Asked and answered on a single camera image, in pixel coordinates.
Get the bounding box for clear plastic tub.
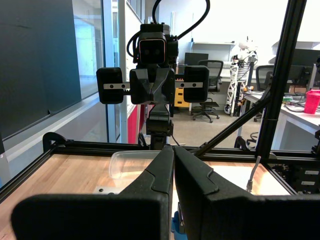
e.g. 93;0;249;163
109;149;162;180

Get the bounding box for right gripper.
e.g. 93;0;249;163
96;65;210;106

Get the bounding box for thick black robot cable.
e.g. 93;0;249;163
151;0;211;41

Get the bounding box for white robot figure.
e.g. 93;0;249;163
224;39;259;116

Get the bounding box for black office chair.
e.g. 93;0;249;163
190;59;225;124
253;64;276;123

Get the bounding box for blue plastic piece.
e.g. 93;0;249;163
170;203;186;237

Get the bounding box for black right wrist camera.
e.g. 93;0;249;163
138;31;168;65

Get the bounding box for black equipment box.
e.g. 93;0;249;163
271;162;320;196

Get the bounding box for black metal frame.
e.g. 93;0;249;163
0;0;320;201

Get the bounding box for white task board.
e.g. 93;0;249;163
92;164;255;218

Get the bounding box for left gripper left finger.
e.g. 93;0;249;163
10;145;175;240

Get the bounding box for grey RJ45 cable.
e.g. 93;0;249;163
246;155;262;194

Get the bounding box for white office desk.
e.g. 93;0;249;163
243;91;320;151

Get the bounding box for yellow drawer cabinet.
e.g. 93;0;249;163
174;86;187;107

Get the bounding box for pink plastic cup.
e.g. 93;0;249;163
303;89;320;115

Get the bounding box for black computer monitor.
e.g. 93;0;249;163
184;52;210;69
287;48;320;88

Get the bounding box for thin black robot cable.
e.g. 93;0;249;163
126;31;141;62

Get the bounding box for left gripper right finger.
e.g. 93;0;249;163
174;146;320;240

